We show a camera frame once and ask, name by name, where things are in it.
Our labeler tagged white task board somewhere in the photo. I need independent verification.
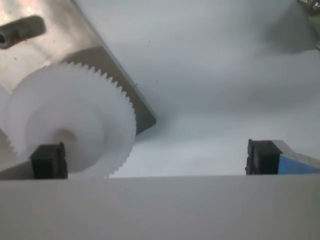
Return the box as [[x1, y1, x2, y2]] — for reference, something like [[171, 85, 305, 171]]
[[0, 0, 320, 180]]

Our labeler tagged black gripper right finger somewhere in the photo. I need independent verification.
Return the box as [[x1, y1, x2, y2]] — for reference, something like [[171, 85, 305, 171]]
[[245, 138, 320, 176]]

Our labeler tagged white large gear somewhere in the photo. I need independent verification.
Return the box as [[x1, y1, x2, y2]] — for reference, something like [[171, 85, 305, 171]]
[[4, 60, 138, 180]]

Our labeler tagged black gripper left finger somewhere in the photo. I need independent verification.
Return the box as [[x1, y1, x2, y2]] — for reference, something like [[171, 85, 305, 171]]
[[0, 141, 69, 180]]

